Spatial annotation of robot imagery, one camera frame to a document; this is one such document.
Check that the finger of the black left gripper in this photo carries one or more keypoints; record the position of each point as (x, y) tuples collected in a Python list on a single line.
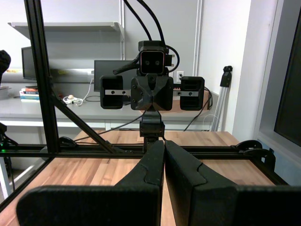
[(164, 94), (140, 94)]

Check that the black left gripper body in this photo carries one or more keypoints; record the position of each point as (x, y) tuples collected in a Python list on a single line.
[(111, 82)]

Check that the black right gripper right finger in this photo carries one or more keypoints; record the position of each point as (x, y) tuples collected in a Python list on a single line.
[(235, 207)]

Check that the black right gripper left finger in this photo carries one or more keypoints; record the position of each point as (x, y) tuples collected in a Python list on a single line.
[(94, 207)]

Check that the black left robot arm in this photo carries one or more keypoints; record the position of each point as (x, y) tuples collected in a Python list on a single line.
[(151, 129)]

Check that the wide black monitor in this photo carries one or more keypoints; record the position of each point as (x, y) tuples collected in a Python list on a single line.
[(110, 67)]

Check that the aluminium tripod stand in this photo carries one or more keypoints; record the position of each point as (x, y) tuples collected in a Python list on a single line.
[(225, 77)]

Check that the stack of books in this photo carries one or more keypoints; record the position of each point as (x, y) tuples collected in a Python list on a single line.
[(29, 95)]

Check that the small black monitor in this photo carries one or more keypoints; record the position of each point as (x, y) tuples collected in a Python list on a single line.
[(27, 63)]

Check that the grey desk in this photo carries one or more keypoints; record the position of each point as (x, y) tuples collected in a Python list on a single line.
[(28, 110)]

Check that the black rounded object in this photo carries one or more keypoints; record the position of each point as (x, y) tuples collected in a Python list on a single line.
[(4, 61)]

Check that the white wall outlet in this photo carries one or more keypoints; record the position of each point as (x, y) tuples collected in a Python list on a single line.
[(180, 75)]

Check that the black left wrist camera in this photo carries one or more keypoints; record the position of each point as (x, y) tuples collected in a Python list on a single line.
[(152, 62)]

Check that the grey wall shelf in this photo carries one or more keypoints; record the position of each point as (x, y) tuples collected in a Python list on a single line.
[(70, 26)]

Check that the black aluminium frame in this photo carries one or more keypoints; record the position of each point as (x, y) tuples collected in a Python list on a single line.
[(40, 70)]

